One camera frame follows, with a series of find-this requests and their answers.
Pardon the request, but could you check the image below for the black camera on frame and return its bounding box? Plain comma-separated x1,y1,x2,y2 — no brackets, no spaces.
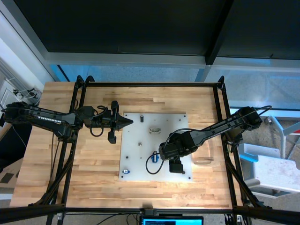
141,203,157,215

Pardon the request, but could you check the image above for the clear plastic tub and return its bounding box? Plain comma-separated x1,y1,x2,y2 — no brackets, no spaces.
191,135,218,168

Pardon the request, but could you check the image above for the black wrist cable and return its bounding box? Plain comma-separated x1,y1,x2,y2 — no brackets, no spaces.
145,127,196,175
90,105,106,137

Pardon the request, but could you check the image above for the grey folding ladder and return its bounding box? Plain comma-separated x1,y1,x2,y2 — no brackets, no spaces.
264,114,300,169

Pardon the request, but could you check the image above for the black right shoulder cable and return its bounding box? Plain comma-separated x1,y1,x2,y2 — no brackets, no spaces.
228,105,272,125

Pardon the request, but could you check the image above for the white taskboard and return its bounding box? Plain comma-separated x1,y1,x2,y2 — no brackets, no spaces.
119,112,194,182

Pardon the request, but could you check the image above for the black table frame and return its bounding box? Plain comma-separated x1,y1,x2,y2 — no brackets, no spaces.
0,75,300,225

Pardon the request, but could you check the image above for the blue round mount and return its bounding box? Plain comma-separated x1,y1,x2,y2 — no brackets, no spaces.
150,151,161,164

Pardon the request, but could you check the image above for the white wall cable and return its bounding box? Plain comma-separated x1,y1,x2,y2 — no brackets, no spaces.
13,89,36,98

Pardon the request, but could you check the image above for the white step stool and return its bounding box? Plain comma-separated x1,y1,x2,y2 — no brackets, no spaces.
238,142,300,200

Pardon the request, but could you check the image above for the brown cardboard box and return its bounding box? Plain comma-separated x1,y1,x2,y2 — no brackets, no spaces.
0,158,24,188

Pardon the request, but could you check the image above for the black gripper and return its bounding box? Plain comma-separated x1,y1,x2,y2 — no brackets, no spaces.
168,156,184,174
100,100,134,144

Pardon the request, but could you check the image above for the laptop screen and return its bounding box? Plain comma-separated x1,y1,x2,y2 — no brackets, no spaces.
140,215,204,225

